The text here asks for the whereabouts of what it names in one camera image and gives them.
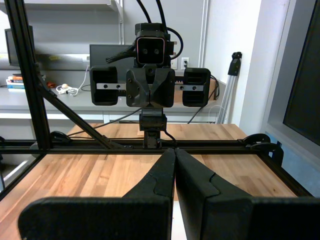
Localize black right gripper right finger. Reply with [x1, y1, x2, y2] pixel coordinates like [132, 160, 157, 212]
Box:
[174, 147, 320, 240]

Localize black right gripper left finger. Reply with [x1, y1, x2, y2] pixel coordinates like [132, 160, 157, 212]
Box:
[17, 147, 175, 240]

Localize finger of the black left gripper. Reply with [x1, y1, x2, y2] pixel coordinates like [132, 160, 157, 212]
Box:
[125, 68, 151, 108]
[149, 68, 176, 109]

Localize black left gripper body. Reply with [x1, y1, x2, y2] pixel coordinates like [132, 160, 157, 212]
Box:
[89, 65, 212, 108]

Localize dark computer monitor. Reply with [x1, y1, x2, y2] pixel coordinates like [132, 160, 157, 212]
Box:
[4, 24, 35, 67]
[89, 44, 138, 74]

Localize grey desk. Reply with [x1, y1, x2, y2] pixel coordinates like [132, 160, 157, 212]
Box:
[0, 86, 222, 125]

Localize folded grey tripod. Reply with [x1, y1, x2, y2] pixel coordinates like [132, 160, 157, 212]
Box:
[216, 51, 244, 125]

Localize stack of books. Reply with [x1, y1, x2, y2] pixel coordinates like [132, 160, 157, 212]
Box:
[5, 75, 26, 93]

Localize black desk cable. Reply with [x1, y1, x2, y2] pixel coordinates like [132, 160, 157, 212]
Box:
[186, 81, 221, 125]
[66, 107, 143, 138]

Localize white cable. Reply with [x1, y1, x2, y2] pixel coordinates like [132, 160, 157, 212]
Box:
[55, 64, 91, 98]

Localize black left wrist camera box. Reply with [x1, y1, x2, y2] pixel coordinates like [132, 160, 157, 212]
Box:
[134, 22, 172, 67]

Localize black aluminium table frame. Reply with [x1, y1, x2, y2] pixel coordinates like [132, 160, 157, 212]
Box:
[0, 0, 315, 202]

